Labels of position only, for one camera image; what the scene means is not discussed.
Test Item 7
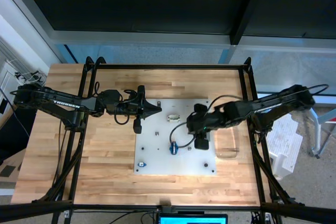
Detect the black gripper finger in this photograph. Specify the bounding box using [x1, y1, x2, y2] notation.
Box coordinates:
[145, 99, 162, 110]
[145, 109, 162, 120]

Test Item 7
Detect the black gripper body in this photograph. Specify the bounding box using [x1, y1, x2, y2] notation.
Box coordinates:
[132, 85, 148, 134]
[185, 103, 211, 151]

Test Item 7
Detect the beige connector housing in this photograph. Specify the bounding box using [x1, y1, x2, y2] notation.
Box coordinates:
[166, 113, 182, 124]

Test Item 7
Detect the clear plastic tub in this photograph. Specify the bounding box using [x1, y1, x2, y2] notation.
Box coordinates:
[214, 125, 242, 160]

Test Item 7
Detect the white task board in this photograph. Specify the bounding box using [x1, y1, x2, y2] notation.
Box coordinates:
[133, 99, 217, 176]

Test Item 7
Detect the blue-edged laptop screen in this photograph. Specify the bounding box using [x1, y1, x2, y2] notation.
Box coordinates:
[156, 214, 229, 224]

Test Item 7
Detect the white stepped foam block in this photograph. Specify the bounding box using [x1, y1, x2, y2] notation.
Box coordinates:
[266, 115, 305, 182]

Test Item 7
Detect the grey metal stand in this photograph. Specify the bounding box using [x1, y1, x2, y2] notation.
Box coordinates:
[303, 103, 336, 159]

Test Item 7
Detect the brown cardboard box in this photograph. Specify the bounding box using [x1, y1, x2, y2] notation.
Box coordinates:
[0, 148, 27, 196]

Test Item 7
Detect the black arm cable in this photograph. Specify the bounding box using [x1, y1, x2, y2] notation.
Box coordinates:
[207, 94, 241, 111]
[169, 122, 197, 150]
[113, 110, 131, 126]

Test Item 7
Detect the blue round mount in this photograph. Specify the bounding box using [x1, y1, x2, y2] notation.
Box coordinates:
[169, 141, 180, 156]

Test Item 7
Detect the black aluminium frame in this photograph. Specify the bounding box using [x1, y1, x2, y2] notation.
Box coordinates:
[0, 56, 336, 224]

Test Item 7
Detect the small black fixed camera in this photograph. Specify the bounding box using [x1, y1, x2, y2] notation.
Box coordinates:
[160, 199, 173, 214]

